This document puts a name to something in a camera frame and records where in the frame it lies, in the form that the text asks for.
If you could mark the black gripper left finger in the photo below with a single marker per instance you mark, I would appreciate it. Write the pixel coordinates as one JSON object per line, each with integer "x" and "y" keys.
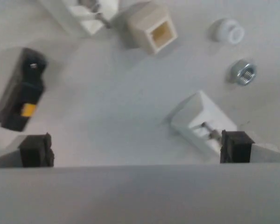
{"x": 35, "y": 151}

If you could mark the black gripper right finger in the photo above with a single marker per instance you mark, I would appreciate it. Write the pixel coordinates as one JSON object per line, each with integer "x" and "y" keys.
{"x": 235, "y": 149}

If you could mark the white small gear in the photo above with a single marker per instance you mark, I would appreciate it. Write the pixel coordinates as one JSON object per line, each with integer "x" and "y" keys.
{"x": 224, "y": 30}

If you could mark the white two-peg holder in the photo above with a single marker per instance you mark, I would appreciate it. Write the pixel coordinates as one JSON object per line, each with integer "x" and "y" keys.
{"x": 200, "y": 109}

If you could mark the black D-SUB plug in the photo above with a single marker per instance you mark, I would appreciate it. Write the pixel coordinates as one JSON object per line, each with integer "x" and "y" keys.
{"x": 18, "y": 93}

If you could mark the metal nut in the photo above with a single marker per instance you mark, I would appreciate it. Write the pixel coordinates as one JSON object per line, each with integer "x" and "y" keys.
{"x": 236, "y": 70}

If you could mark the white multi-peg holder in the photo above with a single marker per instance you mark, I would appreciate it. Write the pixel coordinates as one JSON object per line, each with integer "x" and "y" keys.
{"x": 84, "y": 23}

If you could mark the small metal round peg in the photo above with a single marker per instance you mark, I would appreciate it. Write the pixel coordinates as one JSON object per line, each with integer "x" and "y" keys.
{"x": 95, "y": 8}

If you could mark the cream Ethernet coupler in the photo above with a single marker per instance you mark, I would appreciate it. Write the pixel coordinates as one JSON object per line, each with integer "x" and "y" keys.
{"x": 142, "y": 23}

